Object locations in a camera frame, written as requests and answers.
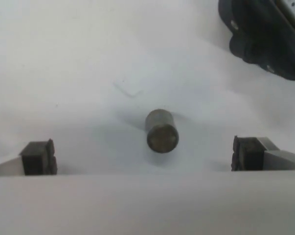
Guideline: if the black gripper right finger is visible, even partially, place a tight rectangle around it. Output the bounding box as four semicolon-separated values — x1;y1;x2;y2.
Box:
231;135;295;172

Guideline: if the white task board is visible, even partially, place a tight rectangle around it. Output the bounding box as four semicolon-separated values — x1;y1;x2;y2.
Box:
0;0;295;176

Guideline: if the metal round peg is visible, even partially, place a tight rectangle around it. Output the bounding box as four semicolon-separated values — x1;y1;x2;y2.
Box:
145;109;181;155

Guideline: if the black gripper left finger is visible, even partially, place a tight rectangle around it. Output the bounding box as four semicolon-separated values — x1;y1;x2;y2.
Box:
0;138;58;176

